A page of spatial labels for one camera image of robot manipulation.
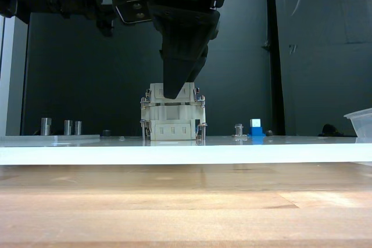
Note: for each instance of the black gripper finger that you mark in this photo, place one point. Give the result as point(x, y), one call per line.
point(200, 65)
point(180, 56)

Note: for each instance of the beige connector insert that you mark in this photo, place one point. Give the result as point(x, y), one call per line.
point(155, 94)

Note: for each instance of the beige connector base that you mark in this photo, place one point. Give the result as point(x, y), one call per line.
point(171, 114)

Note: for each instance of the clear plastic container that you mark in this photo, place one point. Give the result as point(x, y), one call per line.
point(363, 126)

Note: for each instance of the silver bolt with washer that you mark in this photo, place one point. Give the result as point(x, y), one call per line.
point(239, 130)

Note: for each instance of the white square plug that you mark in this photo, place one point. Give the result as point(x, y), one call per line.
point(256, 123)

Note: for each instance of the blue socket block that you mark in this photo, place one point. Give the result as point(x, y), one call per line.
point(256, 133)

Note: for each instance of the white board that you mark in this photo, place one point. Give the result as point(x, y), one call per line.
point(186, 152)

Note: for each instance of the black board screw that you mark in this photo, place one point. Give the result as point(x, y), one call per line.
point(107, 133)
point(269, 133)

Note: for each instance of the dark backdrop panel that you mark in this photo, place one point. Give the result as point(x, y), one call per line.
point(87, 85)

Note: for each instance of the silver metal plate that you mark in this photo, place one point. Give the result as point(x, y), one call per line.
point(43, 140)

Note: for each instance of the black aluminium frame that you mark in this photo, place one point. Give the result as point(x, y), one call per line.
point(276, 56)

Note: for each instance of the silver metal post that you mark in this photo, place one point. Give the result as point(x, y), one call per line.
point(46, 127)
point(78, 128)
point(68, 128)

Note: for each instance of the black frame corner bracket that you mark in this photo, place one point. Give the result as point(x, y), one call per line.
point(329, 130)

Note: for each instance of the grey metal window frame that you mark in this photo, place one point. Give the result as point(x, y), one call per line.
point(13, 85)

